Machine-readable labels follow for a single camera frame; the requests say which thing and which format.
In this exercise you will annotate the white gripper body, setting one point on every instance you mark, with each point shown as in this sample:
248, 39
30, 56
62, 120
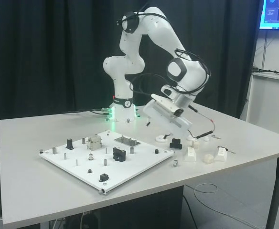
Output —
168, 125

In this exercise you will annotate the grey waterproof plug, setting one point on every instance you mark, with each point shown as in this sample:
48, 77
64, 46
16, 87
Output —
94, 143

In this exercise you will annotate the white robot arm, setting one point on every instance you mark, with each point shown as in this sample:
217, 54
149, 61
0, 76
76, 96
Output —
120, 78

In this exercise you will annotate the white large gear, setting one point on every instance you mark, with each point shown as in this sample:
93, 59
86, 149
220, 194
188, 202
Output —
159, 139

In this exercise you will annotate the black D-SUB plug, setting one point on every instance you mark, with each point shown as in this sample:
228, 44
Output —
175, 143

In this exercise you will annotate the flat white plate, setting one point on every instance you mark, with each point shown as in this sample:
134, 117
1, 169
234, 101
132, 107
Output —
163, 102

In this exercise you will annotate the metal BNC plug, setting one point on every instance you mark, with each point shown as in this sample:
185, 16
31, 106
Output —
175, 163

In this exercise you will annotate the white wedge holder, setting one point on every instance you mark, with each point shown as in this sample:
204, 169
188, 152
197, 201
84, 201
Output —
189, 155
220, 155

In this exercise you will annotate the white cube holder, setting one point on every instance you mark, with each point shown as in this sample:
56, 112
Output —
208, 159
196, 145

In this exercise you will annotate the metal round peg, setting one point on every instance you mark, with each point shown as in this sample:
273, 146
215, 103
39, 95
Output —
131, 150
105, 161

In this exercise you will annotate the small white box dark window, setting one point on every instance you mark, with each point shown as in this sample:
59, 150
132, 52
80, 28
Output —
164, 88

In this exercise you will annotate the white task board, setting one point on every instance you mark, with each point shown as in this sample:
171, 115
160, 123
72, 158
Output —
120, 171

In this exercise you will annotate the white cabinet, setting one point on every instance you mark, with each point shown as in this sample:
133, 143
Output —
273, 100

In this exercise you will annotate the black curtain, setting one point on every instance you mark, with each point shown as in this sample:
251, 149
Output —
34, 47

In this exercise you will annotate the blue screen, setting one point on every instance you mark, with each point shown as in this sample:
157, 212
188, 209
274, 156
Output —
275, 14

